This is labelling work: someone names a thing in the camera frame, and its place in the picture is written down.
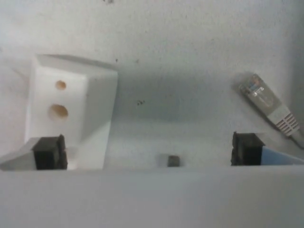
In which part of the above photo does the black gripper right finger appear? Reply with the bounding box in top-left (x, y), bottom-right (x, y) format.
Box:
top-left (230, 131), bottom-right (304, 166)

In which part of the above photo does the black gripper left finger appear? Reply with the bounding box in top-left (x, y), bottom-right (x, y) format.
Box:
top-left (0, 134), bottom-right (69, 171)

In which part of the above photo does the grey Ethernet plug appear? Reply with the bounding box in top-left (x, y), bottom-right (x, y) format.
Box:
top-left (234, 72), bottom-right (304, 150)

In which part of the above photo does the white peg holder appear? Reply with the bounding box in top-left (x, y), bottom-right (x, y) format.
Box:
top-left (25, 54), bottom-right (119, 171)

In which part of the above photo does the small grey square block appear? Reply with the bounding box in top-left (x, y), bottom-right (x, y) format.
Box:
top-left (167, 155), bottom-right (181, 167)

